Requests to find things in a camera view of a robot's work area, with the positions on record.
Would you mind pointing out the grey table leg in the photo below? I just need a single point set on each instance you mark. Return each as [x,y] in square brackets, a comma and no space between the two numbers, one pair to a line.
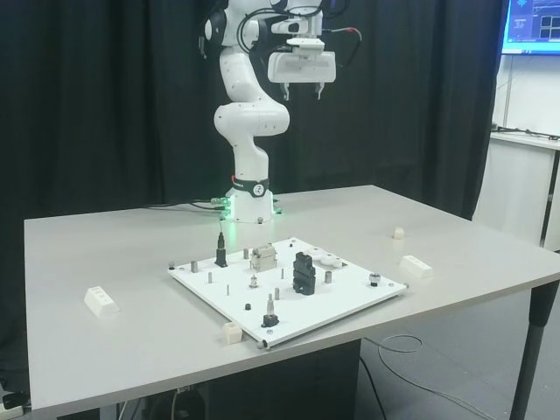
[537,341]

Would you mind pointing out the long white holder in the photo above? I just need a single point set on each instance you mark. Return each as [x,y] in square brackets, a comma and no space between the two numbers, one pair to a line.
[416,266]
[101,302]

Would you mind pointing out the grey waterproof plug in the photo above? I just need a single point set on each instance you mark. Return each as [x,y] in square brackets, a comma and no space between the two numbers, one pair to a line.
[263,257]

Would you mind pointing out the white large gear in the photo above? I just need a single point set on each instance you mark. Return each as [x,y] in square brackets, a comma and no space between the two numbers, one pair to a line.
[330,262]

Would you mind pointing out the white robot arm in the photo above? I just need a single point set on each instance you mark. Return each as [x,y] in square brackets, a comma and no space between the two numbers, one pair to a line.
[238,87]

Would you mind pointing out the grey Ethernet plug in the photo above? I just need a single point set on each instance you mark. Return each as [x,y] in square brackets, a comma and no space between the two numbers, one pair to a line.
[270,306]

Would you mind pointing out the small white square holder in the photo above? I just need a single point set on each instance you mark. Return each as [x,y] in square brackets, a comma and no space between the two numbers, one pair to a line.
[397,233]
[232,333]

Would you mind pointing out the metal BNC plug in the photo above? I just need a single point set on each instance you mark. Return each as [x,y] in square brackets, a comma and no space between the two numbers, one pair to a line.
[253,282]

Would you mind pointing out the white power strip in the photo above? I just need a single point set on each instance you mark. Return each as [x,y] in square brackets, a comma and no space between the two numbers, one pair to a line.
[11,410]

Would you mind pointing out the black box under table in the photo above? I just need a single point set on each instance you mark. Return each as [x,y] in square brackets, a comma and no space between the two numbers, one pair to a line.
[284,385]

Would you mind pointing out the black D-SUB plug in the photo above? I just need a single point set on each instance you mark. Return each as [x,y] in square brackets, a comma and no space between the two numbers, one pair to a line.
[303,273]

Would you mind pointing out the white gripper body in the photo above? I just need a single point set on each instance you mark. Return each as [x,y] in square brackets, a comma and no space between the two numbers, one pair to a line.
[302,70]

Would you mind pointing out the metal bolt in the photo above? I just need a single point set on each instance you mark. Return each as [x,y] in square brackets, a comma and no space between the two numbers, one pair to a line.
[374,280]

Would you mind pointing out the blue screen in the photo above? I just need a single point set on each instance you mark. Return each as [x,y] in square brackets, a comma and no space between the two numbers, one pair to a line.
[531,26]

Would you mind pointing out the black curtain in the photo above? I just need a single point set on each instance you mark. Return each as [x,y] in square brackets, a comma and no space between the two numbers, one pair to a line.
[87,96]

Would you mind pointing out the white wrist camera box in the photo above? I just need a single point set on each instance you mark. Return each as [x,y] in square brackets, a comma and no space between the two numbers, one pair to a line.
[289,27]

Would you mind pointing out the white task board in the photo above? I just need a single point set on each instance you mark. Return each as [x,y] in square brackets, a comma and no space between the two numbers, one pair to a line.
[245,321]

